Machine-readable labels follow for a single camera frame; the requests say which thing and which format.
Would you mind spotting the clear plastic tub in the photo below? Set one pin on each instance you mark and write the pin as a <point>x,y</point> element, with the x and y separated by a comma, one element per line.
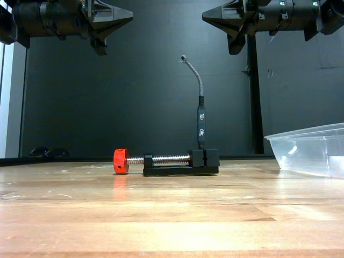
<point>303,150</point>

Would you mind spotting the black vertical room post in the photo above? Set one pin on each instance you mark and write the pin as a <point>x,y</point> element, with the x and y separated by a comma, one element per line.
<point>255,107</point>

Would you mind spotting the black clamp with red knob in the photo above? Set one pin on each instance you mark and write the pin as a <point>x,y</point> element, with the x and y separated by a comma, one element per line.
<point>209,161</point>

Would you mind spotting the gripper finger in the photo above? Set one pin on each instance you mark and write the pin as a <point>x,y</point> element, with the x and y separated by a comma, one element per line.
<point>232,29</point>
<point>220,15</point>
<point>107,28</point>
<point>118,14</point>

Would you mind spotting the black USB-C socket adapter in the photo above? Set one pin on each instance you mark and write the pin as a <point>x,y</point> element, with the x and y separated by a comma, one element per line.
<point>201,133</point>

